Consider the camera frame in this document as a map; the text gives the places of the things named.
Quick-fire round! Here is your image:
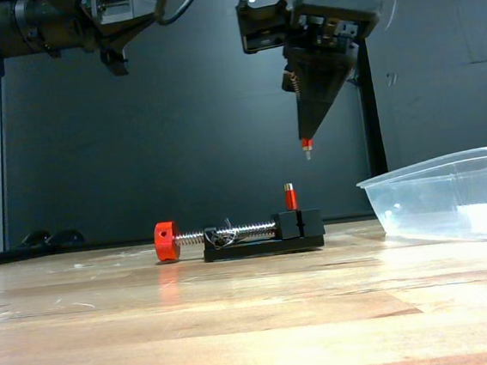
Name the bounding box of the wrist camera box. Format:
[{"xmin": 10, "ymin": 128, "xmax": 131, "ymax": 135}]
[{"xmin": 234, "ymin": 0, "xmax": 301, "ymax": 56}]

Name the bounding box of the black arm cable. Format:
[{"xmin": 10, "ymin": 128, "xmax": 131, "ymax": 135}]
[{"xmin": 153, "ymin": 0, "xmax": 214, "ymax": 27}]

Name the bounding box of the red RCA socket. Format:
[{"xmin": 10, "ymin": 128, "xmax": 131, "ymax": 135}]
[{"xmin": 283, "ymin": 180, "xmax": 301, "ymax": 212}]

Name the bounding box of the clear plastic tub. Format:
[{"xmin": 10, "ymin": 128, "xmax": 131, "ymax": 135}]
[{"xmin": 352, "ymin": 144, "xmax": 487, "ymax": 255}]

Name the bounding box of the red RCA connector braided cable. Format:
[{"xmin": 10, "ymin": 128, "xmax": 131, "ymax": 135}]
[{"xmin": 283, "ymin": 68, "xmax": 316, "ymax": 163}]

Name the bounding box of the black vise with red knob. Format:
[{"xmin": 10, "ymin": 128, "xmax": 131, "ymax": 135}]
[{"xmin": 151, "ymin": 205, "xmax": 327, "ymax": 269}]

